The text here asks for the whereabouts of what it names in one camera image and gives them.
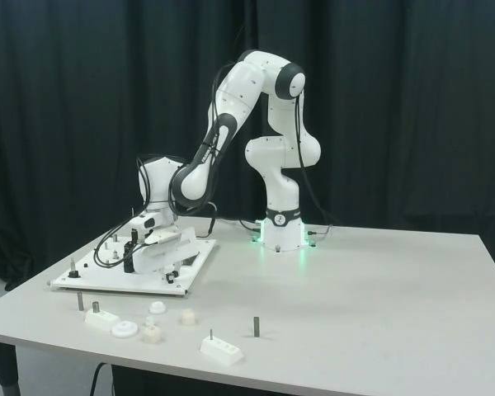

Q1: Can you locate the black plug with short cable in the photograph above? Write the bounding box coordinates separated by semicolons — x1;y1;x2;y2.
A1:
128;207;140;248

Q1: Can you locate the black under-table cabinet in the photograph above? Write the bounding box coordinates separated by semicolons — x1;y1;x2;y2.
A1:
110;365;218;396

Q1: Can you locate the black D-SUB plug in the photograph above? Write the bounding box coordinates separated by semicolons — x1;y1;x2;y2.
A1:
122;242;136;274

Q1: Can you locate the white large gear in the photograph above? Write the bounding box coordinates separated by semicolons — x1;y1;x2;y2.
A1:
110;319;139;340

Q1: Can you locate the white holder with holes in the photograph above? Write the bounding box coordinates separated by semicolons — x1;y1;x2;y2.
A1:
200;337;243;366

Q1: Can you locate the dark table leg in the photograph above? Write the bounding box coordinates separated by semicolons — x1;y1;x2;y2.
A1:
0;338;17;396

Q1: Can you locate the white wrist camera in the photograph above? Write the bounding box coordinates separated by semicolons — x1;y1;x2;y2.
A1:
130;214;157;230

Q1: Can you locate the white task board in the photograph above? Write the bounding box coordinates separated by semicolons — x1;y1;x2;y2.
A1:
49;233;219;298

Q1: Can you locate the black curtain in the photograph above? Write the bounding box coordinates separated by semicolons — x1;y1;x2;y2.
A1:
0;0;495;285

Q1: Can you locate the white peg holder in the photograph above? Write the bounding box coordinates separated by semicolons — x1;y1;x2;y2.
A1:
84;309;121;332

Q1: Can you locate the black forearm cable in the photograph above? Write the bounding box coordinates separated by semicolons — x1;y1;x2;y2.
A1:
91;61;236;267

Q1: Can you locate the cream square plug holder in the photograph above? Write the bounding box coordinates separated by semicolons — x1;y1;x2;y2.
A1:
142;324;166;344

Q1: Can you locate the black floor cable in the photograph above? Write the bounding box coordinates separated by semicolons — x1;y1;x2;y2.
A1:
91;361;115;396

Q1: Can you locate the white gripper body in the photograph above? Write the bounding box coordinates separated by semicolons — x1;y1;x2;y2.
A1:
131;226;200;276

